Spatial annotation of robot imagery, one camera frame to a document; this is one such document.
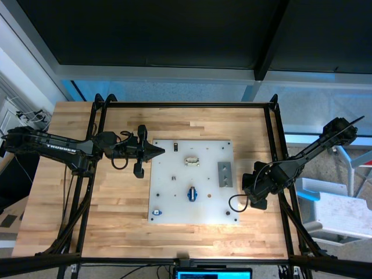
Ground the black low camera bracket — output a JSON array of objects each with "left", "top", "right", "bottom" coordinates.
[{"left": 176, "top": 252, "right": 191, "bottom": 267}]

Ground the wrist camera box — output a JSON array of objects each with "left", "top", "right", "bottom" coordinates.
[{"left": 242, "top": 173, "right": 257, "bottom": 195}]

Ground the brown cardboard box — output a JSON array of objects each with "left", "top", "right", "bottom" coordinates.
[{"left": 0, "top": 196, "right": 30, "bottom": 233}]

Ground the grey metal block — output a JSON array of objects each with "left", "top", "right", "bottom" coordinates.
[{"left": 217, "top": 161, "right": 234, "bottom": 188}]

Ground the laptop screen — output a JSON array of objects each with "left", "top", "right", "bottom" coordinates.
[{"left": 173, "top": 267, "right": 253, "bottom": 279}]

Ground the black aluminium frame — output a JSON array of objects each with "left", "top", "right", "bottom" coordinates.
[{"left": 0, "top": 92, "right": 372, "bottom": 279}]

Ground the blue round clamp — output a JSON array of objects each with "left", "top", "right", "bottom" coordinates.
[{"left": 186, "top": 186, "right": 199, "bottom": 202}]

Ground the white plastic step stool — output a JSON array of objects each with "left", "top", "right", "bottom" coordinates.
[{"left": 296, "top": 177, "right": 372, "bottom": 248}]

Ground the white taskboard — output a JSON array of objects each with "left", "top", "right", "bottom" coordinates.
[{"left": 148, "top": 139, "right": 241, "bottom": 225}]

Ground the white metal stand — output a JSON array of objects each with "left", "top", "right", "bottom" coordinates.
[{"left": 331, "top": 144, "right": 372, "bottom": 198}]

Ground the beige connector housing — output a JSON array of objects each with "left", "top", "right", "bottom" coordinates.
[{"left": 184, "top": 156, "right": 202, "bottom": 168}]

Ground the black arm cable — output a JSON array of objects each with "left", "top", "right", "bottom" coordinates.
[
  {"left": 228, "top": 162, "right": 276, "bottom": 214},
  {"left": 111, "top": 130, "right": 131, "bottom": 170}
]

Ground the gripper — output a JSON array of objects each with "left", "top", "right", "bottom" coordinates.
[
  {"left": 250, "top": 161, "right": 274, "bottom": 210},
  {"left": 129, "top": 124, "right": 166, "bottom": 178}
]

